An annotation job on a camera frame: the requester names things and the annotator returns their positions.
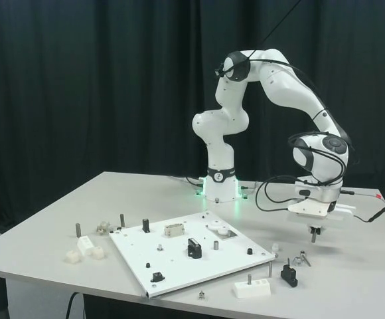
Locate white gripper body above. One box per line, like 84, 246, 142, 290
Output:
287, 203, 358, 229

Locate long white peg holder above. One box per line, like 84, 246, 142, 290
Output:
233, 279, 272, 297
76, 235, 96, 257

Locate black D-SUB plug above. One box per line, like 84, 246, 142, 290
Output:
279, 259, 299, 288

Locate white task board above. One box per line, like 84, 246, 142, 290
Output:
108, 209, 277, 299

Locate black curtain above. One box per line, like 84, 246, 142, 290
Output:
0, 0, 385, 230

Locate thin black rod on wire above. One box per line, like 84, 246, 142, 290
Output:
340, 188, 385, 223

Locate black base cables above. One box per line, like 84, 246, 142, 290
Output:
178, 175, 267, 193

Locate black floor cable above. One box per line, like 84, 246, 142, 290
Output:
66, 291, 84, 319

